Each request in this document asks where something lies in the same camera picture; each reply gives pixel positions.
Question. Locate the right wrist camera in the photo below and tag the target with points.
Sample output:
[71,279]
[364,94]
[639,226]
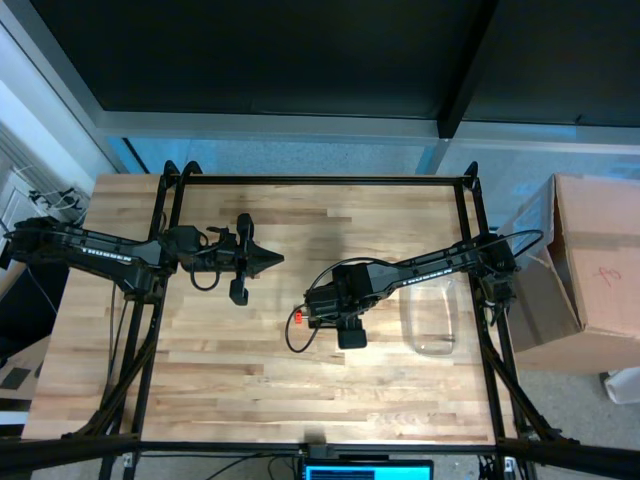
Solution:
[324,302]

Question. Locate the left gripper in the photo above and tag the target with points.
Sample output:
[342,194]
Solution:
[244,260]

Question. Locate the black clamp with red knob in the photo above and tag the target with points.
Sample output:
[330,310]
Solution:
[298,317]

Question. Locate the cardboard box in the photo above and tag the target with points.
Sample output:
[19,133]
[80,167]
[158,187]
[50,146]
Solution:
[600,250]

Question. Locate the black frame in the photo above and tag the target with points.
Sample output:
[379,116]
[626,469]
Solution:
[320,178]

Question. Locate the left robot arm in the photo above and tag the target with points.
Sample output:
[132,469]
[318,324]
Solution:
[110,255]

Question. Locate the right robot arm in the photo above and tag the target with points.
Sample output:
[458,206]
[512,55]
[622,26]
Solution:
[430,265]

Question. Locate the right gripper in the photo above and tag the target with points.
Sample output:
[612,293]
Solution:
[352,339]

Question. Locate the blue screen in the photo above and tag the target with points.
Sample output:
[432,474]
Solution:
[365,472]

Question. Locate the clear plastic container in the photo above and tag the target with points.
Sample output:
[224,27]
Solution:
[430,320]

